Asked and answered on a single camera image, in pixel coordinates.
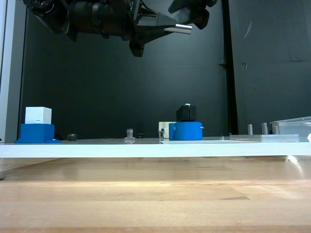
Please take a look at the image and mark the silver metal cylinder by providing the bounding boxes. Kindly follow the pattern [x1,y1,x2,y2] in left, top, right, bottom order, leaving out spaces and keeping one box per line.
[164,23,193,35]

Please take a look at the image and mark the black plug with silver top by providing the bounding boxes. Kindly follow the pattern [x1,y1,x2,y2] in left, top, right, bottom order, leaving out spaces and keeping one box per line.
[175,103,197,122]

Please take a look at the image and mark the beige multi-pin connector housing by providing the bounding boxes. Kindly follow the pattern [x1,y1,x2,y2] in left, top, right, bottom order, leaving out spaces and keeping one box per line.
[158,121,171,140]

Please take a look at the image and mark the small clear plastic spool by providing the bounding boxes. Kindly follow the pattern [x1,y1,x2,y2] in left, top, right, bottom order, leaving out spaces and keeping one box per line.
[124,128,136,144]

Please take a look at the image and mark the white task board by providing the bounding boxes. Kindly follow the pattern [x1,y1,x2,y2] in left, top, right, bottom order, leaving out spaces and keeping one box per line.
[0,137,311,159]

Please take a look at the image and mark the white cube plug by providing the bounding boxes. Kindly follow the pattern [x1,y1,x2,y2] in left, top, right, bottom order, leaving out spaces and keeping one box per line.
[25,106,52,125]

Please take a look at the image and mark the clear plastic tub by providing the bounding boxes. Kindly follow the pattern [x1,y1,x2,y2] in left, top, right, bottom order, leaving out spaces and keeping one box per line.
[270,116,311,143]

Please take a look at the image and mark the grey metal peg plate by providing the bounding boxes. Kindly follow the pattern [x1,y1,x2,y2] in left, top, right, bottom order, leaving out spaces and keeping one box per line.
[229,133,300,142]

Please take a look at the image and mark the black metal frame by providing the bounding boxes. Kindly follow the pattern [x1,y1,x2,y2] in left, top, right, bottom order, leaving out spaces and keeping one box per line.
[218,0,240,136]

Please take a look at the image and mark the blue round mount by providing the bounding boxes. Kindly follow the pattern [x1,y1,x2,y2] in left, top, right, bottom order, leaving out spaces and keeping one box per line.
[168,120,204,141]

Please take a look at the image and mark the blue square mount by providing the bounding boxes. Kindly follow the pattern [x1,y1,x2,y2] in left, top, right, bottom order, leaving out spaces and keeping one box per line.
[14,123,62,144]

